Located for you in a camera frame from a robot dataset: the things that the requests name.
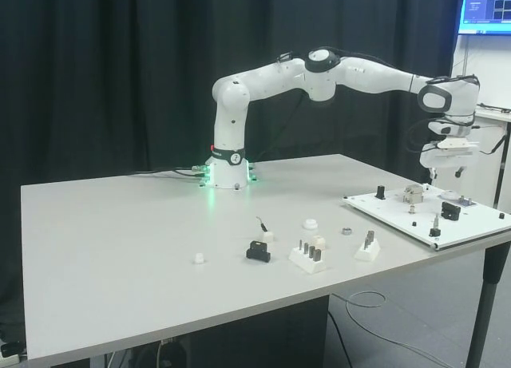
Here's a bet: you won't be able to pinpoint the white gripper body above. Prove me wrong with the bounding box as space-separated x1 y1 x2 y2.
418 142 481 170

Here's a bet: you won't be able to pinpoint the white stepped peg holder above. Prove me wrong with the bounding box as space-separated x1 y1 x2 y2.
354 241 381 262

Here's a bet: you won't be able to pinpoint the white cabinet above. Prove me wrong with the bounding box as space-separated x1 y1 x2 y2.
433 107 511 210

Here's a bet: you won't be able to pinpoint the white task board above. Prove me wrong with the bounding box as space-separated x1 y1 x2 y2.
341 182 511 251

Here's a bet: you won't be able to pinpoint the black table leg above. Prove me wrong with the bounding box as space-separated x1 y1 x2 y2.
465 246 511 368

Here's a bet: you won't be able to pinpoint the blue screen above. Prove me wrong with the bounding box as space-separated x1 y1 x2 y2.
457 0 511 36

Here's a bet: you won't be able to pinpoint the black D-SUB plug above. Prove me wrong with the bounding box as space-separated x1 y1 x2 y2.
245 241 274 264

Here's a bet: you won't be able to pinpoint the black curtain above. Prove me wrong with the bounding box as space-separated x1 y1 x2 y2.
0 0 461 347

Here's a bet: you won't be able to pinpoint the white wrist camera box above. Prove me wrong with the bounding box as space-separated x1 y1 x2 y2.
427 120 453 137

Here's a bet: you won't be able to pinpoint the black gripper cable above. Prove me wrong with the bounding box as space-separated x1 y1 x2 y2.
406 119 433 156

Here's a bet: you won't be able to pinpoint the grey floor cable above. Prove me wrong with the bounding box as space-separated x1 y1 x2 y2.
344 291 474 368

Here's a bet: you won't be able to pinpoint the black base cables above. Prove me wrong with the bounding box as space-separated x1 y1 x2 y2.
133 166 209 179

